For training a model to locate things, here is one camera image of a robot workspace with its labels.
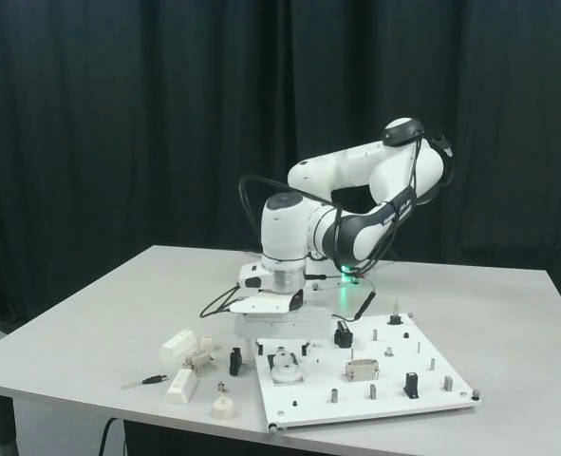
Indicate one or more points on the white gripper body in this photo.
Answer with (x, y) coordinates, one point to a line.
(280, 327)

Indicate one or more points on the white medium gear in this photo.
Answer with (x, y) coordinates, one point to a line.
(281, 355)

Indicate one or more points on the white large gear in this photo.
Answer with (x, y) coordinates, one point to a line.
(288, 374)

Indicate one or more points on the black D-SUB plug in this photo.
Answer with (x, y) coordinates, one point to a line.
(235, 362)

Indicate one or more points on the small white holder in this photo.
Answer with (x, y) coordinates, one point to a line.
(206, 343)
(223, 409)

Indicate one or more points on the beige metal waterproof plug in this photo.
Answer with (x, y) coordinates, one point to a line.
(198, 360)

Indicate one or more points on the white task board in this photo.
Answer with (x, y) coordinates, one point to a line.
(356, 408)

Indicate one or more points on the metal square peg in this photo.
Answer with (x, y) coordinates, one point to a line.
(372, 392)
(447, 383)

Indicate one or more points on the long white peg holder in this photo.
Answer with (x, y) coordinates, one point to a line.
(178, 347)
(182, 387)

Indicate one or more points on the metal bolt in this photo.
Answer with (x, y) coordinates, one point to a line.
(395, 313)

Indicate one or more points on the black Ethernet plug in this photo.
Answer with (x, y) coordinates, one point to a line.
(154, 380)

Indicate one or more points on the black USB plug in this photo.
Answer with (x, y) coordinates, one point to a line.
(412, 384)

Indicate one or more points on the black box under table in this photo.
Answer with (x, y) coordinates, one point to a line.
(190, 439)

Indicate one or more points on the black curtain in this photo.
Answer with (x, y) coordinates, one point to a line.
(118, 119)

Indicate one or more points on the small white camera box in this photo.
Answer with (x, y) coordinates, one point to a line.
(252, 278)

